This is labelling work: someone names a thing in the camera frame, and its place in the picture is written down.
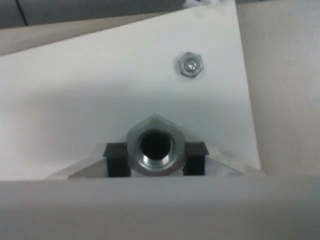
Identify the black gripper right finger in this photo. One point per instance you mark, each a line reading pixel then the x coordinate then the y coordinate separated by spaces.
pixel 196 160

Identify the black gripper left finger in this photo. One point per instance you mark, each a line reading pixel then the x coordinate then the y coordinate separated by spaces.
pixel 116 160

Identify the metal hex bolt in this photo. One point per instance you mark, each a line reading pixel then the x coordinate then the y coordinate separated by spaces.
pixel 155 165

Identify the white task board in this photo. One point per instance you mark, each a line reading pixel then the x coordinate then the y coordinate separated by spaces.
pixel 100 87

